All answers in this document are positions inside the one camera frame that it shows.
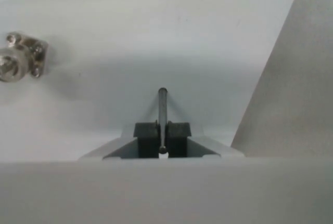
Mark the white task board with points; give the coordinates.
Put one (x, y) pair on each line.
(130, 39)

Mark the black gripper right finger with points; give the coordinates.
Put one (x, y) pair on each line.
(178, 141)

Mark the thin metal round peg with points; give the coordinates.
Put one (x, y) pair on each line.
(162, 109)

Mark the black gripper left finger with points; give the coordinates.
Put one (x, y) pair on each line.
(145, 141)

